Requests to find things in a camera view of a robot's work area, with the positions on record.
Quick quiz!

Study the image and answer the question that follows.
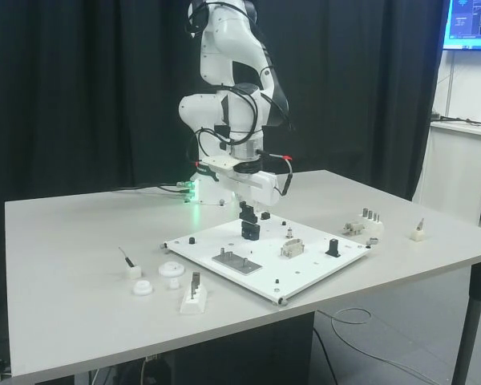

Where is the black floor cable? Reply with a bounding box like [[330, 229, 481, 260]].
[[312, 326, 348, 385]]

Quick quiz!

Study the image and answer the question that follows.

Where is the white task board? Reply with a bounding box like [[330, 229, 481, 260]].
[[160, 210, 372, 308]]

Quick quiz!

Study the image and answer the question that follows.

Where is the white square peg holder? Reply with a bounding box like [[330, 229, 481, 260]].
[[178, 286, 210, 317]]

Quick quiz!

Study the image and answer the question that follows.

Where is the black curtain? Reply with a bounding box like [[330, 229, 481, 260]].
[[0, 0, 453, 364]]

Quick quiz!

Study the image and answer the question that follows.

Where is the black USB plug with cable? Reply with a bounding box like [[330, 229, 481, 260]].
[[118, 246, 139, 270]]

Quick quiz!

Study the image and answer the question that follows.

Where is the white medium gear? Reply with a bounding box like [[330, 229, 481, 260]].
[[131, 280, 154, 297]]

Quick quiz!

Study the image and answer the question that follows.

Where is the grey floor cable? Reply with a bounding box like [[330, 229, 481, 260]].
[[316, 306, 472, 385]]

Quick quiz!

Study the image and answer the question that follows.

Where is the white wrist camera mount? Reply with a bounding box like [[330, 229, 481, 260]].
[[199, 156, 246, 174]]

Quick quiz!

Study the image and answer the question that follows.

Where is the silver wrist ring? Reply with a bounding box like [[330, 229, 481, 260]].
[[228, 140, 265, 162]]

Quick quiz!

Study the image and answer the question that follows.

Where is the blue screen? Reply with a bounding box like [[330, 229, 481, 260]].
[[442, 0, 481, 52]]

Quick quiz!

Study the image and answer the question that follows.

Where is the white large gear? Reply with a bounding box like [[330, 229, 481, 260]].
[[157, 259, 185, 278]]

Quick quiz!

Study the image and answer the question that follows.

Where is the white round peg holder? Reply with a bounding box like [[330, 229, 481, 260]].
[[356, 214, 386, 237]]

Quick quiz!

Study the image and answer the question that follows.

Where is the black table leg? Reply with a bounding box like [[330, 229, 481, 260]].
[[451, 256, 481, 385]]

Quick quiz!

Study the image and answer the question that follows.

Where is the black base cable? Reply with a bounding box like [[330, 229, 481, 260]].
[[118, 182, 196, 200]]

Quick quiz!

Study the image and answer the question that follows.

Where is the thin black cable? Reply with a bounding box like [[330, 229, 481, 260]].
[[430, 113, 481, 132]]

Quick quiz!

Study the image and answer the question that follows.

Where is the white cabinet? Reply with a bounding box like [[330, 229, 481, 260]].
[[410, 119, 481, 233]]

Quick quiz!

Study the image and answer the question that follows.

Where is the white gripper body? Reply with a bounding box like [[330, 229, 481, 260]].
[[218, 170, 285, 209]]

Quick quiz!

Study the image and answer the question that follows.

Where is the metal waterproof plug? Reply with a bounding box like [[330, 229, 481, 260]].
[[342, 219, 366, 237]]

